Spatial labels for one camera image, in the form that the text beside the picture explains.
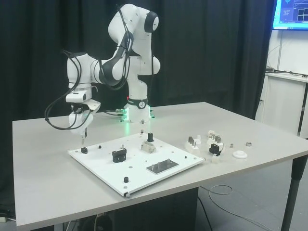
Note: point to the black table leg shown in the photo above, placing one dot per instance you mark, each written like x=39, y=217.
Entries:
x=292, y=192

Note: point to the black curtain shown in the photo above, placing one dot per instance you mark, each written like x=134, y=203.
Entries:
x=36, y=36

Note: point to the clear Ethernet plug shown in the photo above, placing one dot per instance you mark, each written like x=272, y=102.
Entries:
x=210, y=132

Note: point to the white round peg holder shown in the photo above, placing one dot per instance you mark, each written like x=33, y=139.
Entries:
x=192, y=147

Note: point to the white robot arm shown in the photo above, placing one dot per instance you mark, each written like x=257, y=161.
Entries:
x=139, y=79

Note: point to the white task board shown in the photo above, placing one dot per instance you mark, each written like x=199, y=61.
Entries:
x=134, y=163

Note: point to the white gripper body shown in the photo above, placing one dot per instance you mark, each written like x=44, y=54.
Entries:
x=80, y=121

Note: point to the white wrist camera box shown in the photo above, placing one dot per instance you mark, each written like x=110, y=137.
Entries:
x=76, y=96

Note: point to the white square peg holder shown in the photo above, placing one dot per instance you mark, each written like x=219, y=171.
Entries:
x=217, y=140

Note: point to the white cabinet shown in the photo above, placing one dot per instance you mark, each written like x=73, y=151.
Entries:
x=276, y=96

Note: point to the white power strip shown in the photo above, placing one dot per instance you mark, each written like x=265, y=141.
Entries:
x=3, y=219

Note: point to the beige plug holder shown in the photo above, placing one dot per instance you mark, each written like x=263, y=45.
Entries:
x=210, y=136

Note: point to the white flat mounting plate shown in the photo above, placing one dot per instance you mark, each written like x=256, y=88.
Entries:
x=93, y=106

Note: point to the black D-SUB plug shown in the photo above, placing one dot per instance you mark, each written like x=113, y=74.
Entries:
x=214, y=149

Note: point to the blue screen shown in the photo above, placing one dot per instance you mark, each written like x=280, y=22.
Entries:
x=291, y=14

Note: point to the white large gear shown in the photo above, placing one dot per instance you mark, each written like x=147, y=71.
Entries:
x=239, y=154

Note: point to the white small plug holder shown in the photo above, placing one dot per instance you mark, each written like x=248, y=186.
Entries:
x=215, y=158

